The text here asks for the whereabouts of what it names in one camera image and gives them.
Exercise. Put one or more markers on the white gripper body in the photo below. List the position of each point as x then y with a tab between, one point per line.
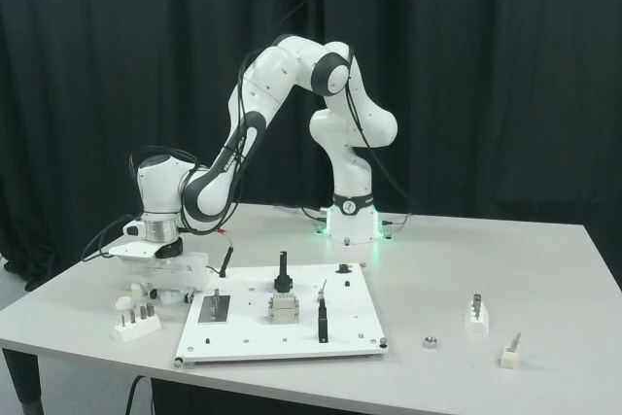
187	269

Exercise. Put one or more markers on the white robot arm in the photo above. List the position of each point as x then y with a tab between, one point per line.
277	75

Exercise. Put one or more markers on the white medium gear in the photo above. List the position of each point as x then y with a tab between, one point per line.
125	303

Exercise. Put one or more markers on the large metal peg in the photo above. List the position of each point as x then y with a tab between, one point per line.
142	314
150	312

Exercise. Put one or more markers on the white task board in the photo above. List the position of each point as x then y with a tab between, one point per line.
252	337

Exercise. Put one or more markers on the black table leg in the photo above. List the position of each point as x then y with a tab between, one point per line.
17	381

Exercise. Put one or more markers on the black curtains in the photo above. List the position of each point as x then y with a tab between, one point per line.
97	45

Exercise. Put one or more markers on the metal nut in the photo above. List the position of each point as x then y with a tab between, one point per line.
428	342

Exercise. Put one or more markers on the metal round peg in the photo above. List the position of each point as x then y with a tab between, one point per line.
476	301

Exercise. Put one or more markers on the white stepped peg holder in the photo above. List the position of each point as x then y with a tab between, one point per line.
477	322

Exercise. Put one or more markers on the small white holder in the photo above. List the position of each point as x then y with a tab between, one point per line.
507	357

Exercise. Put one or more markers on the slanted metal peg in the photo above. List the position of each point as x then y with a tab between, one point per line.
514	341

